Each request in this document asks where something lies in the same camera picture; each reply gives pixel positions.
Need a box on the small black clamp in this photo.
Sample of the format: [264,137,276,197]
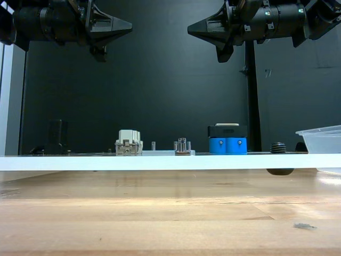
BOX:
[29,119,72,155]

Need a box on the grey connector housing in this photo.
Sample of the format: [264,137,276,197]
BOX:
[114,129,144,157]

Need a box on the blue and black connector block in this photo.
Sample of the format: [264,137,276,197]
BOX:
[207,123,248,155]

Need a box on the small silver metal stud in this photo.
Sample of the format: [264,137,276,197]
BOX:
[174,137,191,156]

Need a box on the black threaded stud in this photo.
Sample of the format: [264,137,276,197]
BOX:
[270,141,286,154]

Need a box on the pale plate with pins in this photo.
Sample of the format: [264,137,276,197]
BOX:
[142,150,196,157]

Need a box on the white board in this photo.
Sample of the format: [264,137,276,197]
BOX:
[0,151,341,172]

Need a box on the black round board foot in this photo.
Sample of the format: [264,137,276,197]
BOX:
[266,167,295,176]

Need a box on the clear plastic tub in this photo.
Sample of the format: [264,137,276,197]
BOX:
[295,124,341,174]

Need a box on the black wall column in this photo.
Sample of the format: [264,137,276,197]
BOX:
[243,41,263,153]

